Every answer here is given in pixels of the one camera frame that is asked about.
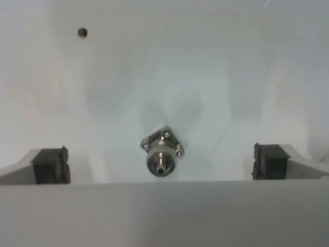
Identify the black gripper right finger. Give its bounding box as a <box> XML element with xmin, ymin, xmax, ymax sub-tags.
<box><xmin>250</xmin><ymin>143</ymin><xmax>329</xmax><ymax>181</ymax></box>

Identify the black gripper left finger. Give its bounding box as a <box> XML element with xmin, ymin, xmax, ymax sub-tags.
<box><xmin>0</xmin><ymin>146</ymin><xmax>70</xmax><ymax>185</ymax></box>

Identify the metal BNC plug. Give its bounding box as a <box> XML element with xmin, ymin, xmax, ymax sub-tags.
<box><xmin>145</xmin><ymin>140</ymin><xmax>181</xmax><ymax>179</ymax></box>

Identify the white task board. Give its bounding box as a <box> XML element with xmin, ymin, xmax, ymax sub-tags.
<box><xmin>0</xmin><ymin>0</ymin><xmax>329</xmax><ymax>185</ymax></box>

